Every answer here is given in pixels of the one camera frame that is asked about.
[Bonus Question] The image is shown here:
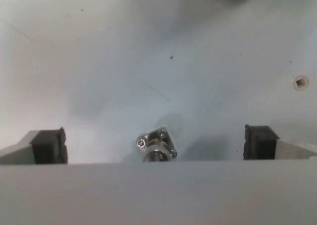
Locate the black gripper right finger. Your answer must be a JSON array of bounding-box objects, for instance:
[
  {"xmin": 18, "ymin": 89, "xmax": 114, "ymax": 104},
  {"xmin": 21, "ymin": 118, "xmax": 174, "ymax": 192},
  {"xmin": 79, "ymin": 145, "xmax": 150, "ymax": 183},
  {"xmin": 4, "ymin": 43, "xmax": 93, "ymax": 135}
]
[{"xmin": 243, "ymin": 124, "xmax": 317, "ymax": 161}]

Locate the metal BNC plug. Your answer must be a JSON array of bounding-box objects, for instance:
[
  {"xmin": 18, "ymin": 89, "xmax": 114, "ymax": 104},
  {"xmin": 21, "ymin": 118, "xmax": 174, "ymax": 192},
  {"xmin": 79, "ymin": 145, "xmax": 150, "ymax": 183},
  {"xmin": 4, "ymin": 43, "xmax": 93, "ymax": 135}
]
[{"xmin": 142, "ymin": 142, "xmax": 174, "ymax": 163}]

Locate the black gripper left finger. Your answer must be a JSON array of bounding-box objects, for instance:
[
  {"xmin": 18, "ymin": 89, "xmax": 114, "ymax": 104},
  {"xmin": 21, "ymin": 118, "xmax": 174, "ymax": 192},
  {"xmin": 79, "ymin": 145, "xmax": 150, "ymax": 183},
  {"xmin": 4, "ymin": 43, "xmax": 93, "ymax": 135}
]
[{"xmin": 0, "ymin": 127, "xmax": 68, "ymax": 165}]

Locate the white task board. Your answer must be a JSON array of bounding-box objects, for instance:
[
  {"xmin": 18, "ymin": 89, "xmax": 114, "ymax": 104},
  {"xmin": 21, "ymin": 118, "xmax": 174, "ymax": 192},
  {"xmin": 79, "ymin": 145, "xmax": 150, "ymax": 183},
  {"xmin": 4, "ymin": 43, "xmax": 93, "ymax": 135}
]
[{"xmin": 0, "ymin": 0, "xmax": 317, "ymax": 165}]

